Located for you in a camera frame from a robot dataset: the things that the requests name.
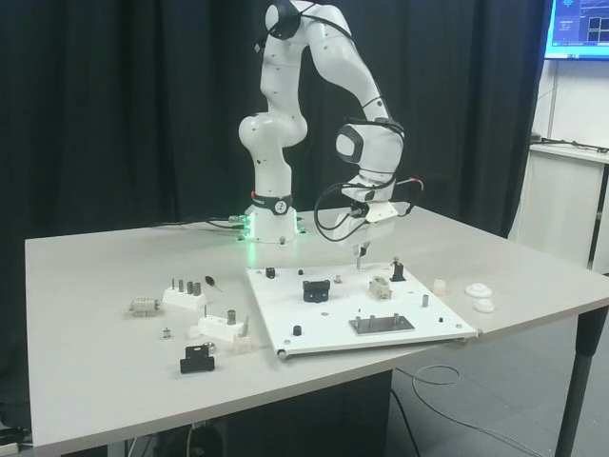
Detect black curtain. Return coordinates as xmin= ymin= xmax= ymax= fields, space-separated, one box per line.
xmin=0 ymin=0 xmax=554 ymax=423

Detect black looping wrist cable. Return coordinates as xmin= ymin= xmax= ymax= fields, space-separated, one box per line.
xmin=313 ymin=182 xmax=363 ymax=245

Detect white large gear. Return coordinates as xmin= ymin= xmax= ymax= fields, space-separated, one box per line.
xmin=463 ymin=281 xmax=496 ymax=302

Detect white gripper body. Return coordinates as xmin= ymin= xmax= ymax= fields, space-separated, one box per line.
xmin=332 ymin=210 xmax=396 ymax=249

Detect white long peg holder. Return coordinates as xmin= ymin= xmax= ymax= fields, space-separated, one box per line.
xmin=196 ymin=316 xmax=240 ymax=343

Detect grey floor cable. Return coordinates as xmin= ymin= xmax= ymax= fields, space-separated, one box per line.
xmin=391 ymin=364 xmax=568 ymax=457

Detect white task board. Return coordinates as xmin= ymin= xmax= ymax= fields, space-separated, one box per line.
xmin=246 ymin=264 xmax=480 ymax=362

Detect white cabinet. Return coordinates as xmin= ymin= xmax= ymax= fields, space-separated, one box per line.
xmin=509 ymin=140 xmax=609 ymax=278

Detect white power strip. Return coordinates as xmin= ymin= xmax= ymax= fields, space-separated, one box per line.
xmin=0 ymin=427 xmax=30 ymax=454

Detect black table leg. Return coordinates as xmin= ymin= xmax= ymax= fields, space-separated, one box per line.
xmin=553 ymin=304 xmax=609 ymax=457

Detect beige waterproof plug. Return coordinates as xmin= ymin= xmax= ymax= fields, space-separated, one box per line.
xmin=128 ymin=294 xmax=161 ymax=316

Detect white wedge peg holder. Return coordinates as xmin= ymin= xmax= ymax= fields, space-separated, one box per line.
xmin=162 ymin=285 xmax=208 ymax=311

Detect blue screen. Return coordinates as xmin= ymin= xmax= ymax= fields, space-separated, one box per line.
xmin=543 ymin=0 xmax=609 ymax=62

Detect black table cables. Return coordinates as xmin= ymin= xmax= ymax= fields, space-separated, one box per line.
xmin=163 ymin=215 xmax=249 ymax=235

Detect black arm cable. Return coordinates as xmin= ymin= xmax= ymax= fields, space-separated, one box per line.
xmin=273 ymin=0 xmax=408 ymax=144

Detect black D-SUB plug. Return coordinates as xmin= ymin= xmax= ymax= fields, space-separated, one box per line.
xmin=179 ymin=345 xmax=218 ymax=375

